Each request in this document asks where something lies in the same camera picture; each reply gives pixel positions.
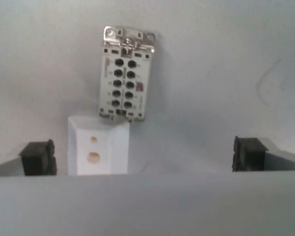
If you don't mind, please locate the white round-hole peg holder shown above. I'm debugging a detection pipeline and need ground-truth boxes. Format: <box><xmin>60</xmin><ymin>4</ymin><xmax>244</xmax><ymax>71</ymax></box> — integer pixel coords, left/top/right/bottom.
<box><xmin>67</xmin><ymin>116</ymin><xmax>131</xmax><ymax>176</ymax></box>

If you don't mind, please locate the grey waterproof plug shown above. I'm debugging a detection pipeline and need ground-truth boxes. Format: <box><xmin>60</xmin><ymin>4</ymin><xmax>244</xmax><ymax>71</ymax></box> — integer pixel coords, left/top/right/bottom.
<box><xmin>97</xmin><ymin>26</ymin><xmax>156</xmax><ymax>123</ymax></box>

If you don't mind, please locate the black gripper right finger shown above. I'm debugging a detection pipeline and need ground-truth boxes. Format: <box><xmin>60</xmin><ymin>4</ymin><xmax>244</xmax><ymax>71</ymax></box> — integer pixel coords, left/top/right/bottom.
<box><xmin>232</xmin><ymin>135</ymin><xmax>295</xmax><ymax>173</ymax></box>

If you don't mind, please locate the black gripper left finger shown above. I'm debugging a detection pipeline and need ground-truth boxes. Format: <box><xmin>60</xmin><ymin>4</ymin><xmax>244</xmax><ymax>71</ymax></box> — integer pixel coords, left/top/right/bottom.
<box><xmin>0</xmin><ymin>139</ymin><xmax>58</xmax><ymax>177</ymax></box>

